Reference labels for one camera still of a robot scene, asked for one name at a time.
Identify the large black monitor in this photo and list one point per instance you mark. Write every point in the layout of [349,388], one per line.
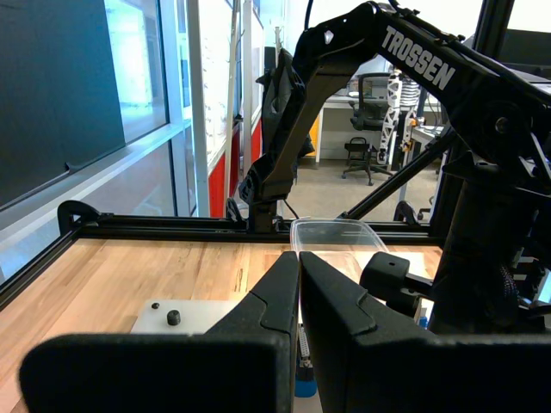
[525,51]

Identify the clear plastic tub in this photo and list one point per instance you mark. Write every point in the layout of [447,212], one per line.
[336,234]

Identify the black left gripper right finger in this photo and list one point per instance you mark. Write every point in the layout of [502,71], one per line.
[430,374]

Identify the white board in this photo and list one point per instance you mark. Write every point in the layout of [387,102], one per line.
[198,316]

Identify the black office chair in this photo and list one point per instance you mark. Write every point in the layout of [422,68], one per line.
[370,116]

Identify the white lattice robot figure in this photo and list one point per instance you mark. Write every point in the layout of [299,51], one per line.
[396,103]

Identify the black knurled screw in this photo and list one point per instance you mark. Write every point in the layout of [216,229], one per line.
[173,318]

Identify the black aluminium frame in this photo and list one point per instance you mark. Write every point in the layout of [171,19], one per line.
[172,223]

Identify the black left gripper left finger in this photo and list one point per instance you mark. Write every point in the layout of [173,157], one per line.
[150,374]

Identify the blue holder with connector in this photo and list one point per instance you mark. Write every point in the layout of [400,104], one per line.
[305,389]

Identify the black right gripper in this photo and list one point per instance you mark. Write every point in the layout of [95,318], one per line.
[383,273]

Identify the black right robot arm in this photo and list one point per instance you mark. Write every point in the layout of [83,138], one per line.
[344,43]

